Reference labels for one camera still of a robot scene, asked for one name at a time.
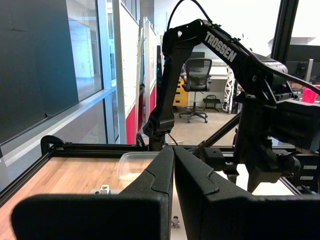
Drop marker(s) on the black aluminium frame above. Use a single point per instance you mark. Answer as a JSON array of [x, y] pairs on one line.
[[87, 149]]

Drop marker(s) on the black footrest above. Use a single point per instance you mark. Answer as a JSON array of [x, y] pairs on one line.
[[212, 100]]

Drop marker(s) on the clear plastic tub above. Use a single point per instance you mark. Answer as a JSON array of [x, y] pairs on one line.
[[130, 165]]

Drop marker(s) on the black office chair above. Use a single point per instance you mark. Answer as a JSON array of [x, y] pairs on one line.
[[198, 72]]

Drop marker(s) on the yellow cabinet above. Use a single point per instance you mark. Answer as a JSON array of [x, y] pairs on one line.
[[180, 98]]

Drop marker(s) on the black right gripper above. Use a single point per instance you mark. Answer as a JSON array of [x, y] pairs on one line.
[[252, 145]]

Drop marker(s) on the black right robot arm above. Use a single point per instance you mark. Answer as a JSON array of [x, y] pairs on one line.
[[225, 50]]

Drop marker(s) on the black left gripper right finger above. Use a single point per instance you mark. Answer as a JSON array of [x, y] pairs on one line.
[[250, 217]]

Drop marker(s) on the black computer monitor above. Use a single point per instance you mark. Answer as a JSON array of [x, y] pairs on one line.
[[303, 53]]

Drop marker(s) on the red mesh basket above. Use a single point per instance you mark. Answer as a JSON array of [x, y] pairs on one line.
[[310, 95]]

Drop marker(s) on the white lattice structure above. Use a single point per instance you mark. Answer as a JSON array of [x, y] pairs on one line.
[[228, 87]]

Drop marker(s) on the small black head screw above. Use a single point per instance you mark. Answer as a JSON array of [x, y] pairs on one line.
[[175, 222]]

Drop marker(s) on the small white blue socket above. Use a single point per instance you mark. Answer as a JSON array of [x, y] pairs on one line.
[[104, 188]]

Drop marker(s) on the white red partition panel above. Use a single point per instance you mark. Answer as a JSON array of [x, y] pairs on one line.
[[151, 62], [127, 62]]

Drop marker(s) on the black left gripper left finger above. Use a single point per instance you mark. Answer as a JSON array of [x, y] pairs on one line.
[[100, 217]]

